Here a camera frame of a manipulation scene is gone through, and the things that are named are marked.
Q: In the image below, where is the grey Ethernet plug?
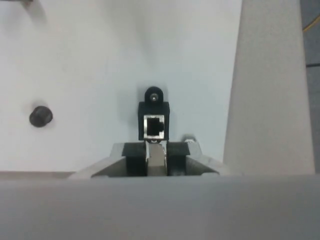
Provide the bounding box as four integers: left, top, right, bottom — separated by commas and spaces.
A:
145, 139, 168, 177

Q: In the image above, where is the white task board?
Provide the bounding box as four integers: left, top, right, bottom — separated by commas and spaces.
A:
0, 0, 244, 174

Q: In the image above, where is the yellow cable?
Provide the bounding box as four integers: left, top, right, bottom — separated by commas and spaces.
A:
301, 14, 320, 34

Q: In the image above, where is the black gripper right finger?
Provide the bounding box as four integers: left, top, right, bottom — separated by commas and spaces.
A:
165, 140, 226, 177

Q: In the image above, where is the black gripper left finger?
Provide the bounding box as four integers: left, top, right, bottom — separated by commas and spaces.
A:
70, 141, 147, 179

